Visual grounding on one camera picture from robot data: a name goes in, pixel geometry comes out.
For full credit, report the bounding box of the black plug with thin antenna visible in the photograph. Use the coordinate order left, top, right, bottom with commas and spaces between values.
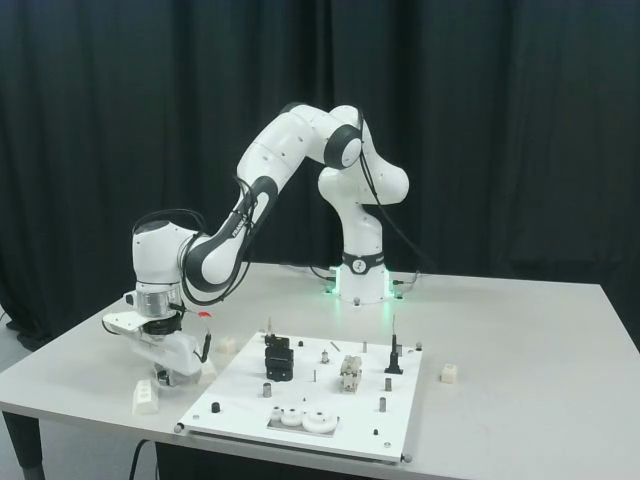
383, 315, 405, 375

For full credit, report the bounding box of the black base cable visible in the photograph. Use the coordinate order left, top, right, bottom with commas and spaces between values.
307, 263, 341, 282

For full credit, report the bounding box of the black rod with red tag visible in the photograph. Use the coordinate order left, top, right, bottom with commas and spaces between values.
172, 308, 214, 362

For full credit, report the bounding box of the dark table leg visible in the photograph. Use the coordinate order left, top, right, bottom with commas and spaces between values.
2, 412, 44, 480

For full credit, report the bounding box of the white holder with holes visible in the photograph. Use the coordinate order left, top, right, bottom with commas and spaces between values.
130, 378, 160, 416

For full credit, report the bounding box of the black D-SUB plug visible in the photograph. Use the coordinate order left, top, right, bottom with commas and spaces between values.
263, 335, 295, 384

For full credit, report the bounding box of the white large gear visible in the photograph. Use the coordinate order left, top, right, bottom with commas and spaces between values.
302, 409, 337, 434

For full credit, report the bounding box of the black curtain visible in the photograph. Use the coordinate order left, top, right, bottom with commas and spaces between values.
0, 0, 640, 331

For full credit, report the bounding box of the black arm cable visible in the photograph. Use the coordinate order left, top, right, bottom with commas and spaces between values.
177, 107, 436, 306

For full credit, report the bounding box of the white task board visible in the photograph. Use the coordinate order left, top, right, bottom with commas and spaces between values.
173, 329, 426, 461

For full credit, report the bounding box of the beige plug block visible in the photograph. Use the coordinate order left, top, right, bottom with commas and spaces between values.
338, 353, 364, 394

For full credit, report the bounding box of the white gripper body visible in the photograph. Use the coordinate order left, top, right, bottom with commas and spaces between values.
130, 332, 204, 377

